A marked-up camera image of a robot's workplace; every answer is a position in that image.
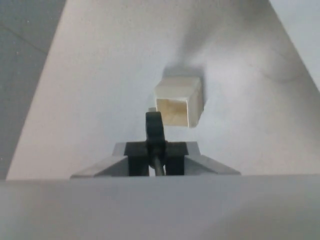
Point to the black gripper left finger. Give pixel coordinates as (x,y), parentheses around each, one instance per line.
(136,160)

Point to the small white plug holder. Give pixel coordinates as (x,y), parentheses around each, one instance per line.
(192,105)

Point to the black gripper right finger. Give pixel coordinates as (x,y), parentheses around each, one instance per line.
(175,160)

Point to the black USB plug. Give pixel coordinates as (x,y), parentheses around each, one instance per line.
(153,130)

